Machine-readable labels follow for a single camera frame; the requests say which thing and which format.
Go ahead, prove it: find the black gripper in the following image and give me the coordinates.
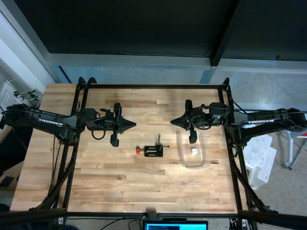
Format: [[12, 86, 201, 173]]
[[92, 103, 137, 147], [170, 100, 212, 145]]

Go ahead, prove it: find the black clamp with orange knob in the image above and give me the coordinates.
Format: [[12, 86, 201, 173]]
[[135, 145, 164, 158]]

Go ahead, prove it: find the clear plastic tub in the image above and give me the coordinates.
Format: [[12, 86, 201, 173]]
[[176, 131, 212, 171]]

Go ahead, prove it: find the white stepped block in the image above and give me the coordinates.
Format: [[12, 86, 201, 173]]
[[242, 134, 278, 191]]

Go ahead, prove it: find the blue laptop screen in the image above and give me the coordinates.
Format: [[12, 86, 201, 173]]
[[143, 220, 209, 230]]

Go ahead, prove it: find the grey metal stand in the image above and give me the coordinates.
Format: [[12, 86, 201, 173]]
[[275, 130, 307, 171]]

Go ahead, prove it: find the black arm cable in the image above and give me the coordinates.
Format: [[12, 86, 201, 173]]
[[91, 128, 107, 141]]

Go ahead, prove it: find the black aluminium frame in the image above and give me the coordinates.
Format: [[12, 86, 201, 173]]
[[0, 76, 307, 230]]

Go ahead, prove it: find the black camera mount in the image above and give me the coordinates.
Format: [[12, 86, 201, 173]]
[[143, 208, 160, 220]]

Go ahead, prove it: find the black and white cable bundle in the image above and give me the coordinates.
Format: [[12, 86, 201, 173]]
[[13, 89, 42, 103]]

